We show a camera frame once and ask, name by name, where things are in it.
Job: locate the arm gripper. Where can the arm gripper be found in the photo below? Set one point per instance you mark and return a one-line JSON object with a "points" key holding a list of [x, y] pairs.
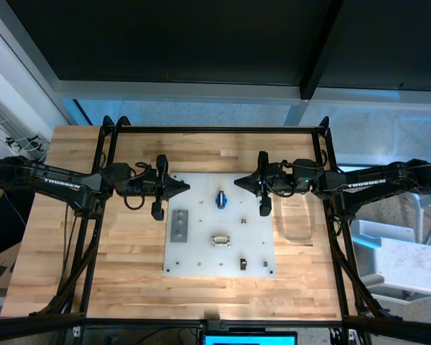
{"points": [[147, 183], [278, 179]]}

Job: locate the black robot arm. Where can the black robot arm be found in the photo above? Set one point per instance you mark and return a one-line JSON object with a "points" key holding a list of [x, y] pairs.
{"points": [[362, 184], [62, 183]]}

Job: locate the silver round bar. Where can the silver round bar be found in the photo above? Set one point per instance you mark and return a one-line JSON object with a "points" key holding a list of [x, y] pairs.
{"points": [[221, 198]]}

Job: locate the large blue clamp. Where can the large blue clamp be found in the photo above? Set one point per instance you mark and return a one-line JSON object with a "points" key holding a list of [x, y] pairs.
{"points": [[216, 201]]}

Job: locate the grey metal plate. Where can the grey metal plate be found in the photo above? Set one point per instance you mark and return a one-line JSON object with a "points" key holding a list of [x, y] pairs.
{"points": [[175, 230]]}

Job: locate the beige multi-pin connector housing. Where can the beige multi-pin connector housing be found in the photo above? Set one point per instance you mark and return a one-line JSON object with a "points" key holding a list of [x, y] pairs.
{"points": [[221, 241]]}

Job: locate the white task board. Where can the white task board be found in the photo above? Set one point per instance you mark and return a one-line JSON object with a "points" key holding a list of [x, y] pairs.
{"points": [[201, 251]]}

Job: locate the clear plastic tub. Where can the clear plastic tub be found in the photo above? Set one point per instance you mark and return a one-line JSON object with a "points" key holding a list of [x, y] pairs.
{"points": [[298, 240]]}

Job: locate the black USB socket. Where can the black USB socket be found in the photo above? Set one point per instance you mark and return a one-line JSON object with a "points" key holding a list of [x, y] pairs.
{"points": [[243, 264]]}

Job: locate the power strip with plugs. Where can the power strip with plugs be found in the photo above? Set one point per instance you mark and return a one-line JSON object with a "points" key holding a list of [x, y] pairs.
{"points": [[34, 148]]}

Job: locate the screen with blue display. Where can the screen with blue display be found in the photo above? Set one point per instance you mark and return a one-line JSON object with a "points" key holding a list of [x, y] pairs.
{"points": [[249, 339]]}

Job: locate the white step stool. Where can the white step stool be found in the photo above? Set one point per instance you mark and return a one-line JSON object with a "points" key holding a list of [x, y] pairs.
{"points": [[409, 258]]}

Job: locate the black aluminium frame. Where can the black aluminium frame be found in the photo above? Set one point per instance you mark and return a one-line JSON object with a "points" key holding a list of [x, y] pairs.
{"points": [[215, 128]]}

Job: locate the white frame bracket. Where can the white frame bracket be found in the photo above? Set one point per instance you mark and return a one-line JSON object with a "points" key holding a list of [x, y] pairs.
{"points": [[76, 331], [352, 335]]}

